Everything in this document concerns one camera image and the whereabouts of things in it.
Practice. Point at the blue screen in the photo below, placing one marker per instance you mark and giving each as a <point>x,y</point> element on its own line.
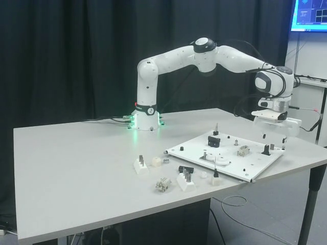
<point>310,15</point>

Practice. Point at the white cabinet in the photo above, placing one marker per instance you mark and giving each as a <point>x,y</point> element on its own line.
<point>306,97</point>

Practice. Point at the black Ethernet plug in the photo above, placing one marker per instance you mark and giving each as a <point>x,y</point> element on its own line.
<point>185,169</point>

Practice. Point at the metal D-SUB plug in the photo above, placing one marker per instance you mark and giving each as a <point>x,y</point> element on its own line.
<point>161,185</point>

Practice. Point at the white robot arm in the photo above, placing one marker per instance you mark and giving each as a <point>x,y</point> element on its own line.
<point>148,84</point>

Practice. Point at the medium metal round peg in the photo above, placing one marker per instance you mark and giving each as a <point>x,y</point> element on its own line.
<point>184,176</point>

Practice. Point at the metal BNC plug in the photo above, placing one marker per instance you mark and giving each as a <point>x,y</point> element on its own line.
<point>166,161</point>

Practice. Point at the flat white mounting plate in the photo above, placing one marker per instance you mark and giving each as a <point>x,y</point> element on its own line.
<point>265,114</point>

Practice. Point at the dark table leg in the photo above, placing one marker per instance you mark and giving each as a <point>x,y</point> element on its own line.
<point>313,204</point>

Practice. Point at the small white holder block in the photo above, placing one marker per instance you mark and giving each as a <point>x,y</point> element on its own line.
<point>156,162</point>

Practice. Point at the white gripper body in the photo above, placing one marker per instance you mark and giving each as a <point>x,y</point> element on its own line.
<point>292,126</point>

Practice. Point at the white large gear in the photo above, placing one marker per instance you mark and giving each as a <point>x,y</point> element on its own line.
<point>223,162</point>

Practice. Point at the white task board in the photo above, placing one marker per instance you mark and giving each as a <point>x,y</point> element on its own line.
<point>230,173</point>

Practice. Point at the white medium gear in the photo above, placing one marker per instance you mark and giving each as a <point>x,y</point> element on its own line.
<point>210,157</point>

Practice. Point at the black box under table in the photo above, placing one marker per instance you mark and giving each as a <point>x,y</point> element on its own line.
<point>153,224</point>

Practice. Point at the white square peg holder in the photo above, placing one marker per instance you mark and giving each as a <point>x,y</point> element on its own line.
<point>140,170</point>

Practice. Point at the white USB plug holder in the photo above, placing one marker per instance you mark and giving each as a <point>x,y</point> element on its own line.
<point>215,181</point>

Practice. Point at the black curtain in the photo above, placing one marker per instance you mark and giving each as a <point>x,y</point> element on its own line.
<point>76,51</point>

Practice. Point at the white round peg holder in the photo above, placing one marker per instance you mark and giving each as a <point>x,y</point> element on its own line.
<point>186,186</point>

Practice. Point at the thin black rod red tag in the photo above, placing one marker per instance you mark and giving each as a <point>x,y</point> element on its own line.
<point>296,108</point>

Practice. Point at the large metal round peg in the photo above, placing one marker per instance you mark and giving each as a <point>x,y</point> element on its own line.
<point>189,177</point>

